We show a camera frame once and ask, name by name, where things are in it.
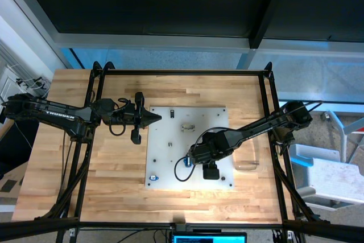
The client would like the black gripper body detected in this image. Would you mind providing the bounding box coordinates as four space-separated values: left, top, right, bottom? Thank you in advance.
122 92 145 145
189 141 229 169

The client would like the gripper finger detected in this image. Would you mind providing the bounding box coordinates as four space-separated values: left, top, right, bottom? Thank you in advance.
143 108 162 118
143 117 162 127

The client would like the white taskboard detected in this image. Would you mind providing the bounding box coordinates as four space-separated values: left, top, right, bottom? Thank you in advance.
145 106 235 190

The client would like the white connector housing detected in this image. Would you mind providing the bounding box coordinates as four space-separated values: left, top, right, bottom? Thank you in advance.
180 123 197 134

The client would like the clear plastic tub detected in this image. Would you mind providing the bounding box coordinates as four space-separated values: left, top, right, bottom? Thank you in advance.
231 137 262 173

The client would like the laptop screen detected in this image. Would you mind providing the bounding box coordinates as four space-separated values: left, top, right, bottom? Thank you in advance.
169 231 247 243

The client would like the white step stool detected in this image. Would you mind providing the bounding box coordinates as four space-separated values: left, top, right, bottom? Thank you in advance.
289 143 364 212

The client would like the cardboard box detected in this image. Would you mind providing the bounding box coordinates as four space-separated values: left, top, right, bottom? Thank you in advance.
0 160 29 207

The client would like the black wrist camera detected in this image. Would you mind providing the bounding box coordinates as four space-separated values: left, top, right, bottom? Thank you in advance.
202 166 221 181

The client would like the black cable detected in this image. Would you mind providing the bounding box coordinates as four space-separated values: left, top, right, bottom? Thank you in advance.
173 136 201 183
109 97 129 137

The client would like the small table camera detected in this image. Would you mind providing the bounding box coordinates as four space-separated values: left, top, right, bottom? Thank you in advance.
173 216 187 231

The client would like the white cable bundle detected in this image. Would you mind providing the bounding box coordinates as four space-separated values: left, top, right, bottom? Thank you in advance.
15 76 48 90

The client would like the grey chair frame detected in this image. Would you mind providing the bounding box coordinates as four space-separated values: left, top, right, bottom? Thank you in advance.
321 109 364 164

